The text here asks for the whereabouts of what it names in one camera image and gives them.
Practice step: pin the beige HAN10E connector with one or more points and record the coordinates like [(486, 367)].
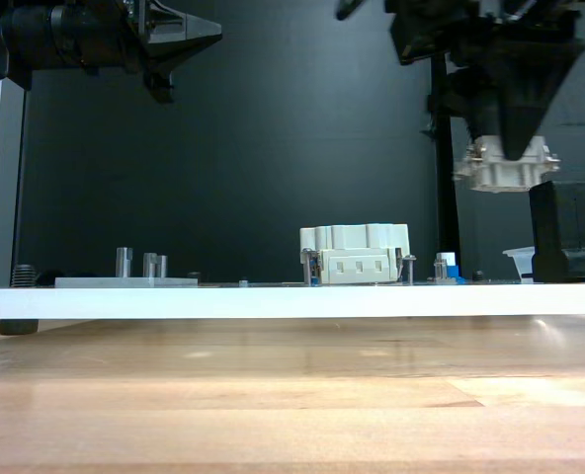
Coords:
[(490, 175)]

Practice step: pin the small black screw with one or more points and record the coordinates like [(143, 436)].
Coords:
[(478, 275)]

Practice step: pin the small blue white socket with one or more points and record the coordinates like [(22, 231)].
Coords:
[(449, 259)]

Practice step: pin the blue clamp with silver plug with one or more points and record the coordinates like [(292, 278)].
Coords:
[(314, 280)]

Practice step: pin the small silver connector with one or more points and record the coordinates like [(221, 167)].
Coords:
[(440, 269)]

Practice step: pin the black connector housing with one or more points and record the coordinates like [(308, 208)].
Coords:
[(561, 232)]

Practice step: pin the black ribbed screw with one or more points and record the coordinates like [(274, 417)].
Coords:
[(24, 275)]

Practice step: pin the beige HAN10E socket base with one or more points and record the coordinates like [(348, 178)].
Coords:
[(357, 266)]

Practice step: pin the black board foot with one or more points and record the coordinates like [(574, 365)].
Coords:
[(19, 327)]

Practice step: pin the black vertical post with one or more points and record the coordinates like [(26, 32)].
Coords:
[(445, 222)]

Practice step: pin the clear plastic tub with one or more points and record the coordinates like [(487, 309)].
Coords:
[(517, 257)]

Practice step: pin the white task board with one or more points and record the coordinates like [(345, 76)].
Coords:
[(292, 303)]

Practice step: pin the grey metal plate with pegs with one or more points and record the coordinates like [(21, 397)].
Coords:
[(124, 282)]

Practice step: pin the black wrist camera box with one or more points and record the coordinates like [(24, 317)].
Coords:
[(421, 34)]

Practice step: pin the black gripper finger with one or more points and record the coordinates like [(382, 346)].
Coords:
[(485, 113), (174, 52), (529, 89), (189, 27)]

